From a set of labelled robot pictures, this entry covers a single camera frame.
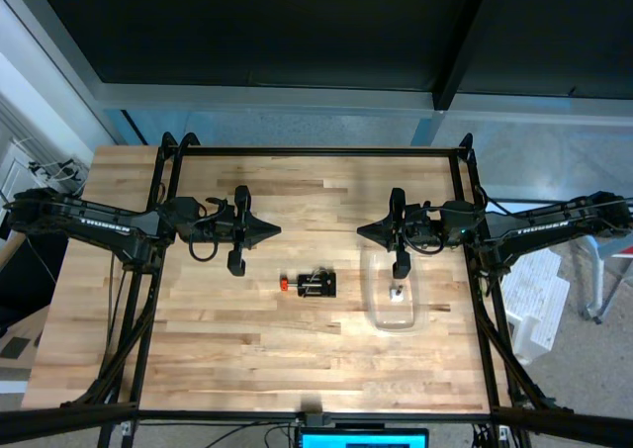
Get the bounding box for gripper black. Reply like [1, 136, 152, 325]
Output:
[356, 187, 436, 279]
[215, 185, 282, 277]

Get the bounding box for black vise with red knob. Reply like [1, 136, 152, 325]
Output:
[279, 271, 338, 300]

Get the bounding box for clear plastic tub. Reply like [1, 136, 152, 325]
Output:
[360, 249, 427, 335]

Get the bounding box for white step stool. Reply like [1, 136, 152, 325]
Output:
[497, 247, 574, 366]

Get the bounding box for screen with blue edge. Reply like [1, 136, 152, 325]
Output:
[295, 426, 430, 448]

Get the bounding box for grey metal chair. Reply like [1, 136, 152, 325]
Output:
[568, 223, 633, 326]

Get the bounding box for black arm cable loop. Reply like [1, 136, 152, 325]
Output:
[403, 205, 445, 256]
[188, 238, 220, 263]

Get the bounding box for small black table-level camera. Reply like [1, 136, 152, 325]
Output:
[301, 402, 330, 427]

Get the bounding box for white and black cable bundle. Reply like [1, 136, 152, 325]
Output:
[27, 156, 86, 195]

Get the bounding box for black wall pillar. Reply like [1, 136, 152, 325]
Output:
[432, 0, 496, 112]

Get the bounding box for black aluminium frame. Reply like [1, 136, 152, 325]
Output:
[0, 131, 633, 448]

